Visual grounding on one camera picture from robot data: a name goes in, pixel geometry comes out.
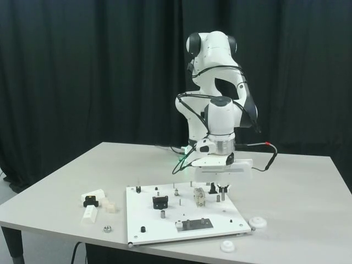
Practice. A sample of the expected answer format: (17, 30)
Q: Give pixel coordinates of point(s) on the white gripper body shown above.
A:
(220, 173)

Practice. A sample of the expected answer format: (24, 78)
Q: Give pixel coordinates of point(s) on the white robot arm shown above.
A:
(220, 121)

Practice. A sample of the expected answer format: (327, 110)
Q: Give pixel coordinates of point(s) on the white task board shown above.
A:
(189, 217)

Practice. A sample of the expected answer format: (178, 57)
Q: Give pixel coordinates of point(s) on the metal BNC plug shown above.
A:
(175, 191)

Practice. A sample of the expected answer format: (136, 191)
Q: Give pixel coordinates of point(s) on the white large gear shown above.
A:
(258, 222)

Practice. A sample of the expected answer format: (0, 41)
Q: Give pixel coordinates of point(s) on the white small gear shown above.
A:
(227, 245)

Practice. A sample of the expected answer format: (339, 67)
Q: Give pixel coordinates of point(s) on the black Ethernet plug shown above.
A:
(160, 202)

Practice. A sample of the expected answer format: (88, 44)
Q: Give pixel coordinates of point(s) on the small white cube holder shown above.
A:
(110, 206)

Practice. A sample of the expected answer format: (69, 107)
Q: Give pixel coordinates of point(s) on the metal nut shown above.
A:
(107, 228)

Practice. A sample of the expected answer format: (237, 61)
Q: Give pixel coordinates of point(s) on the long white holder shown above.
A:
(94, 193)

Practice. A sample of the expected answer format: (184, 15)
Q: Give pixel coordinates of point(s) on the black D-SUB plug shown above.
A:
(90, 201)

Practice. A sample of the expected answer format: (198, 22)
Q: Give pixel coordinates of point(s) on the white holder with holes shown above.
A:
(89, 215)

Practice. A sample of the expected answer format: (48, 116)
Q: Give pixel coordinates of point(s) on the black curtain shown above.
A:
(82, 68)

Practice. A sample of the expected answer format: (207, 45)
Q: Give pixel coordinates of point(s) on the black table leg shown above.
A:
(12, 244)

